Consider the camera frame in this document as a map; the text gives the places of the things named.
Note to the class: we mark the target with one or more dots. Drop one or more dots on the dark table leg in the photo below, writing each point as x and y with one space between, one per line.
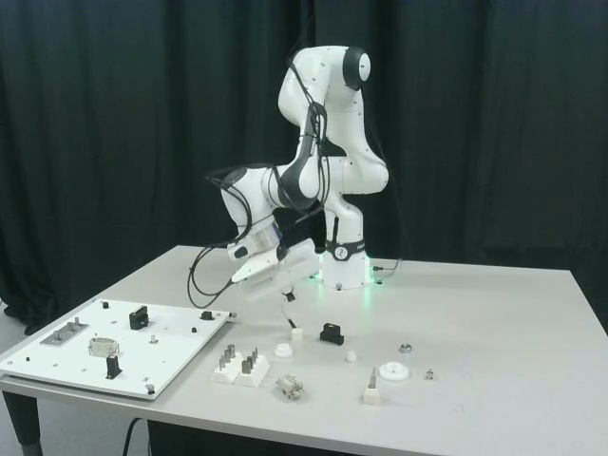
21 423

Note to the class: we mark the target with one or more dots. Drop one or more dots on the white large gear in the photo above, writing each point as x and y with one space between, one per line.
394 371

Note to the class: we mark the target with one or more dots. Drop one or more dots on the white small gear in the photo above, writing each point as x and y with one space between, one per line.
351 356

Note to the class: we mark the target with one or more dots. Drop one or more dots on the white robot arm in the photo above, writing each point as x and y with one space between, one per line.
354 142

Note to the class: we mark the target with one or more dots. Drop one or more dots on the white square peg holder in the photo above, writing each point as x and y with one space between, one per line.
254 376

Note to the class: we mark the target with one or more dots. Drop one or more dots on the small white peg holder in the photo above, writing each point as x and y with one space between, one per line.
371 395

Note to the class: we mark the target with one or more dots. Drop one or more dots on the metal square peg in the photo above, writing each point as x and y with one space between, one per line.
255 355
251 361
374 377
246 367

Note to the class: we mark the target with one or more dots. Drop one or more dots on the white task board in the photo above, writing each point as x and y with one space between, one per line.
119 351

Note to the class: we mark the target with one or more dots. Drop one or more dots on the white round peg holder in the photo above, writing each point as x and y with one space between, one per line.
225 374

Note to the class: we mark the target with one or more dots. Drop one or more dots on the small white plug holder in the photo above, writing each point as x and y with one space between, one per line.
297 339

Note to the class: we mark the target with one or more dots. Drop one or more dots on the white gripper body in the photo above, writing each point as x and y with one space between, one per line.
294 266

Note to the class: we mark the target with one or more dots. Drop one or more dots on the metal BNC plug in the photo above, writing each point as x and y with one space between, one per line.
430 374

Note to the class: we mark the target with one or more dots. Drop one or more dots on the flat white mount plate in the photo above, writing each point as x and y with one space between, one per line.
256 268

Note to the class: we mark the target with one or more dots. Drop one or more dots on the metal waterproof plug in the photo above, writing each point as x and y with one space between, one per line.
287 382

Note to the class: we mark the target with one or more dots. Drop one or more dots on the metal round peg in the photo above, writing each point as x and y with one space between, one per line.
227 357
233 352
221 363

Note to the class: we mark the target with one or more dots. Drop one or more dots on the metal bolt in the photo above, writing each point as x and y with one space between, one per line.
404 348

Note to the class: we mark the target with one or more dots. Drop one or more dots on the small white camera box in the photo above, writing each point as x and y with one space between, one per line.
239 251

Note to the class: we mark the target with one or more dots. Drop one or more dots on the black curtain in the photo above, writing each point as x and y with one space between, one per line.
95 95

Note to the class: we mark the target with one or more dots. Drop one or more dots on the black D-SUB plug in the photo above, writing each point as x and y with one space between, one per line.
331 334

